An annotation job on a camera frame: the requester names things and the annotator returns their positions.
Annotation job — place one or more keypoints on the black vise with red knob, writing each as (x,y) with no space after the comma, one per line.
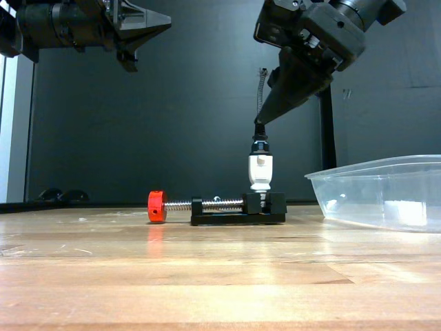
(237,218)

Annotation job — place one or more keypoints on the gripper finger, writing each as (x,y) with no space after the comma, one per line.
(151,19)
(296,82)
(273,79)
(144,36)

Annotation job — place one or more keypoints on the white receptacle socket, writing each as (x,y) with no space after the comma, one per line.
(260,172)

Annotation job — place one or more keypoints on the white foam block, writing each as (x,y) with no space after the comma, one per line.
(404,212)

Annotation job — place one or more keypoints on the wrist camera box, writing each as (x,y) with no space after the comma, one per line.
(275,20)

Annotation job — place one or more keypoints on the clear plastic tub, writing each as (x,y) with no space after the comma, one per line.
(361,193)

